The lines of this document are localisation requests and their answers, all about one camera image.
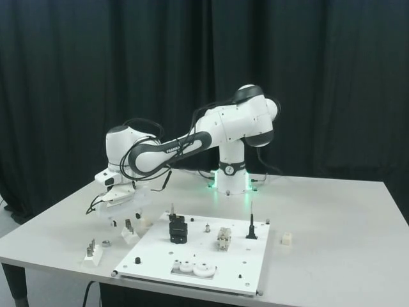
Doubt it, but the white task board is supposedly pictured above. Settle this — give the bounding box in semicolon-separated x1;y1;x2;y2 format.
111;210;272;295

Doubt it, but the small white box dark window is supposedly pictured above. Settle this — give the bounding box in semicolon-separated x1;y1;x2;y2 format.
95;170;121;187

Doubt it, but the black curtain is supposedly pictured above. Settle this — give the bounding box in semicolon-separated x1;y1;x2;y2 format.
0;0;409;224

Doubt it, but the beige multi-pin connector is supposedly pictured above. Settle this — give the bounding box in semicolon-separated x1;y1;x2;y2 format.
216;226;233;253

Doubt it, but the white round peg holder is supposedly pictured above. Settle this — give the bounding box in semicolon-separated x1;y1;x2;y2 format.
81;248;104;269

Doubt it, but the black D-SUB plug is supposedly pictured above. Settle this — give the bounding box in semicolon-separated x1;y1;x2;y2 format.
168;213;189;246

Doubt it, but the white square peg holder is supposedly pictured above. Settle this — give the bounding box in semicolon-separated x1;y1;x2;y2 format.
120;225;139;246

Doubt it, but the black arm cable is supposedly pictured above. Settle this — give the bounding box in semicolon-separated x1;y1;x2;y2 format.
118;101;239;180

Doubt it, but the white large gear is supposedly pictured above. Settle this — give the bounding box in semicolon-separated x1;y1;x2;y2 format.
192;262;216;278

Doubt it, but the black floor cable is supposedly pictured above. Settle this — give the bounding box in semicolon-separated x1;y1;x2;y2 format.
83;280;100;307

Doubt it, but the black table leg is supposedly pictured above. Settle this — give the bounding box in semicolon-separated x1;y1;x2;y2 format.
1;264;28;307

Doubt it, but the black base cable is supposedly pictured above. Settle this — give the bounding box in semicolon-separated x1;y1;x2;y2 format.
254;146;286;185

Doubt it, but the flat white mounting plate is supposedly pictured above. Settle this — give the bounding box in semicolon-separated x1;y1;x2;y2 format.
104;187;135;204

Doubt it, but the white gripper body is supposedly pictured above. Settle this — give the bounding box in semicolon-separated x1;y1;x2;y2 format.
92;190;151;223

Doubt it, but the black camera cable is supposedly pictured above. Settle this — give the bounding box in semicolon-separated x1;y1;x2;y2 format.
85;193;111;216

